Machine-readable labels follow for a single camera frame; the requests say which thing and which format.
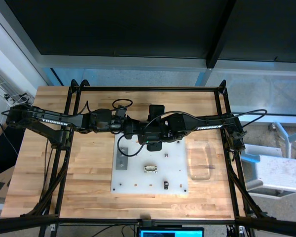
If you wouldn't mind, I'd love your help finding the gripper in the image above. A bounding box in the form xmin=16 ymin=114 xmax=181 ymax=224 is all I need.
xmin=112 ymin=115 xmax=141 ymax=140
xmin=144 ymin=104 xmax=167 ymax=152

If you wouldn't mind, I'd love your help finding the grey metal bar block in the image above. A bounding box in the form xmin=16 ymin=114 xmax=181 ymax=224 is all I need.
xmin=115 ymin=147 xmax=130 ymax=171

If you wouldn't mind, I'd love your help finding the white plastic board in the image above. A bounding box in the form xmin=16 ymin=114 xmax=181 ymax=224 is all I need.
xmin=110 ymin=133 xmax=189 ymax=195

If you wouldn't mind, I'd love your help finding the clear plastic tub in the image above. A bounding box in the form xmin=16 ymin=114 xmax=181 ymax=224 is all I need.
xmin=186 ymin=141 xmax=212 ymax=184

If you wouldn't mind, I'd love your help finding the laptop screen blue edge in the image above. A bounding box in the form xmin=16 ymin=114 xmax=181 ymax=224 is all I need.
xmin=137 ymin=227 xmax=205 ymax=237

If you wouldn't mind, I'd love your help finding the pale blue metal stand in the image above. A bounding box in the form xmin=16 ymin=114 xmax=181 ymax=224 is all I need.
xmin=268 ymin=121 xmax=296 ymax=158

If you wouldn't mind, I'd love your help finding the grey white step stool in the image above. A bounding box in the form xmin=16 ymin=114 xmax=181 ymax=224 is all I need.
xmin=241 ymin=144 xmax=296 ymax=199

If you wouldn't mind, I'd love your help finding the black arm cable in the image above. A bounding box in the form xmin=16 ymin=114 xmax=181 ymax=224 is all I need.
xmin=117 ymin=109 xmax=267 ymax=157
xmin=111 ymin=98 xmax=134 ymax=110

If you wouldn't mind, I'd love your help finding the black camera bracket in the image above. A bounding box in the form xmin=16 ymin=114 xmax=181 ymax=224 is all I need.
xmin=138 ymin=214 xmax=155 ymax=227

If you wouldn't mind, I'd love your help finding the black aluminium frame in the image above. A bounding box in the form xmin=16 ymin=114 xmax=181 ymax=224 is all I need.
xmin=0 ymin=79 xmax=296 ymax=237

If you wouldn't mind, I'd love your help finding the white cable bundle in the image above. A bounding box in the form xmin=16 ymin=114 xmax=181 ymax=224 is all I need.
xmin=0 ymin=82 xmax=35 ymax=106

